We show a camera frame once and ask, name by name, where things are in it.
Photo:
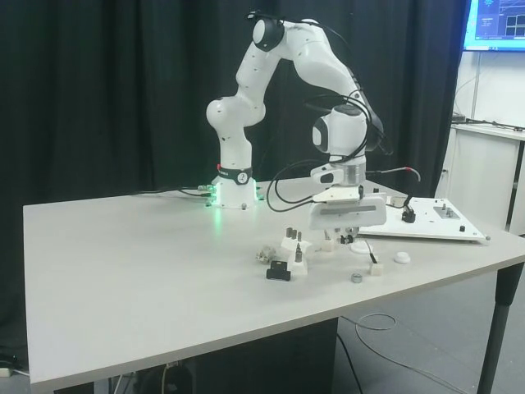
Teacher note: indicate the black D-SUB plug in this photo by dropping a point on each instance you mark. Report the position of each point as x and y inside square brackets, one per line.
[279, 274]

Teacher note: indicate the white large gear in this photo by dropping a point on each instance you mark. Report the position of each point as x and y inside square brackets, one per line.
[361, 248]

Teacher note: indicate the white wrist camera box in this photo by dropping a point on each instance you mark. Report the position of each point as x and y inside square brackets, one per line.
[326, 176]

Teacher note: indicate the clear Ethernet plug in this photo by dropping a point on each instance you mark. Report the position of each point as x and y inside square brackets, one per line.
[264, 252]

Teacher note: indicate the metal bolt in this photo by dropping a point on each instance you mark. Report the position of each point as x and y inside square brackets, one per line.
[356, 278]

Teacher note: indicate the white flat mounting plate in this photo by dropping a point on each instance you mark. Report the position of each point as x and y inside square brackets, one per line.
[336, 196]

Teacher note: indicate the white small round holder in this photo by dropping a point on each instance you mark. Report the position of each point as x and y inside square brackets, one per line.
[328, 245]

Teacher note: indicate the black table leg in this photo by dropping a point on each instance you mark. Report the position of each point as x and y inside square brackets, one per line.
[506, 295]

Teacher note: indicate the white power strip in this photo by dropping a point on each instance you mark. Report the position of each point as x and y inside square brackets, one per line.
[5, 371]

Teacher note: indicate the white tall plug holder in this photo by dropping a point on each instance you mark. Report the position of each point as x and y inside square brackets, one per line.
[287, 245]

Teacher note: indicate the black curtain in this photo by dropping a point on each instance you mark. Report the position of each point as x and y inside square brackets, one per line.
[82, 82]

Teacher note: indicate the white medium gear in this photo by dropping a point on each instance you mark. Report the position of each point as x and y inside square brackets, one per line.
[401, 258]

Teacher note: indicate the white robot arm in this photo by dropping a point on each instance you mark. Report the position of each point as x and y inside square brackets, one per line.
[246, 82]

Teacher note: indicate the white cabinet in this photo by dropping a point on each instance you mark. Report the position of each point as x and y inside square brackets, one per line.
[480, 172]

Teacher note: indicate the white task board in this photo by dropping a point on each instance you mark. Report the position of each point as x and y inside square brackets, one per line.
[435, 225]

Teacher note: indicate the large metal round peg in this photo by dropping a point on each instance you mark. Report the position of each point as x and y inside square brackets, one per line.
[298, 254]

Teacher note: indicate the white wedge peg holder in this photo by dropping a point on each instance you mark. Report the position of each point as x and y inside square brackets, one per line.
[301, 268]

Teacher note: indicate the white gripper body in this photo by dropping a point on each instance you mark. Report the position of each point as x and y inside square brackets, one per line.
[348, 217]

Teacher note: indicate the blue screen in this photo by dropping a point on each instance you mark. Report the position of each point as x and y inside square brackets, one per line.
[496, 24]

